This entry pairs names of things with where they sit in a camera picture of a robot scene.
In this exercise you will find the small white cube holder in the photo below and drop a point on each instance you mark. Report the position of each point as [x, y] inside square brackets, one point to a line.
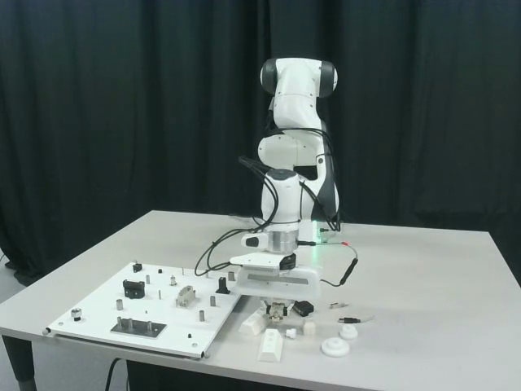
[309, 326]

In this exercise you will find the white large gear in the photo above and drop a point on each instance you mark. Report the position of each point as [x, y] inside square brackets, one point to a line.
[334, 347]

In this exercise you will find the black metal bolt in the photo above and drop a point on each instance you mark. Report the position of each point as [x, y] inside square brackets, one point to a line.
[75, 315]

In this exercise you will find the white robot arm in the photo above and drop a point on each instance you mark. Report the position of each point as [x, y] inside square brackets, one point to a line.
[293, 97]

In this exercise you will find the flat white mount plate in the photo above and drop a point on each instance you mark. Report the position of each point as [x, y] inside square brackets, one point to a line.
[256, 261]

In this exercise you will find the dark table leg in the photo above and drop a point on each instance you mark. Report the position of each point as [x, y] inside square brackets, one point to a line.
[16, 366]

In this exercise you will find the black D-SUB plug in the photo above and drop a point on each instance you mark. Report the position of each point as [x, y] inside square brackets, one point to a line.
[305, 308]

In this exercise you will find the white wedge holder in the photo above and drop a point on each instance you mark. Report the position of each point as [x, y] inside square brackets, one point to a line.
[271, 346]
[252, 326]

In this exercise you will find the silver USB plug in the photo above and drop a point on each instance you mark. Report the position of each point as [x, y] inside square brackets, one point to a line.
[338, 306]

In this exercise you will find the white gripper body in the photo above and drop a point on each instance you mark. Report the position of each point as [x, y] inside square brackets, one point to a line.
[281, 285]

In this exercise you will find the black curtain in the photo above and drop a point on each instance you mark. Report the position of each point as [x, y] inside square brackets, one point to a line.
[81, 81]

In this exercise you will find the white medium gear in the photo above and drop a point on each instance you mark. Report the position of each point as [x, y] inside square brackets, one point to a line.
[348, 332]

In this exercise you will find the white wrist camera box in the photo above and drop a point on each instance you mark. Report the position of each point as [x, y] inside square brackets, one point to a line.
[254, 240]

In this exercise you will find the white task board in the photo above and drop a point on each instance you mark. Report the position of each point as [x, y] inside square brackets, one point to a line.
[102, 326]

